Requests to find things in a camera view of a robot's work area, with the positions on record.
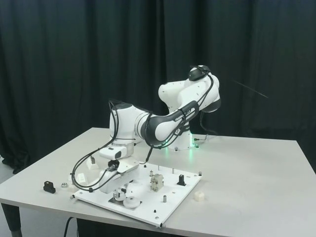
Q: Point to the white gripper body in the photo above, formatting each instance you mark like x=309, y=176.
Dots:
x=108, y=182

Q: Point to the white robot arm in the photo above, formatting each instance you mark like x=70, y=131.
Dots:
x=123, y=123

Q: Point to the white large gear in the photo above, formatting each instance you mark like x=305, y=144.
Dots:
x=132, y=203

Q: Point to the white small gear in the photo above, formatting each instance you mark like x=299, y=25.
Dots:
x=199, y=196

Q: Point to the white plug holder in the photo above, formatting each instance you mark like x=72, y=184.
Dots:
x=91, y=166

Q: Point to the flat white mounting plate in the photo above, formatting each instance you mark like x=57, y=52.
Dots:
x=128, y=165

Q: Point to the metal USB plug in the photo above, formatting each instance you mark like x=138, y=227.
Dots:
x=93, y=160

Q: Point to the white holder block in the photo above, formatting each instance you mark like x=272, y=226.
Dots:
x=81, y=178

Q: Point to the white task board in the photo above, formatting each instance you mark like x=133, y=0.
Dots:
x=148, y=209

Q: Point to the dark table side panel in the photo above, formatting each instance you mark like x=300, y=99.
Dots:
x=116, y=229

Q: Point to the dark metal round peg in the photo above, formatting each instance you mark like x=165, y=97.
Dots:
x=164, y=199

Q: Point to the metal nut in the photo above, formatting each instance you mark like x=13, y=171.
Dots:
x=64, y=185

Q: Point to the black upright plug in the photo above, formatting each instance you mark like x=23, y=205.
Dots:
x=181, y=181

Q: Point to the black D-SUB plug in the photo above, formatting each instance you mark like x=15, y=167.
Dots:
x=49, y=187

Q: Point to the black table leg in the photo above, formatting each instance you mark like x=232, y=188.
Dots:
x=11, y=219

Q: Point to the black curtain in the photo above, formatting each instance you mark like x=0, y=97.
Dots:
x=74, y=49

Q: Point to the thin black zip tie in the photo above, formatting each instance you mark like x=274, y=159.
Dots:
x=249, y=89

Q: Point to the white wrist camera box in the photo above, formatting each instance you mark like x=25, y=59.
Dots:
x=111, y=151

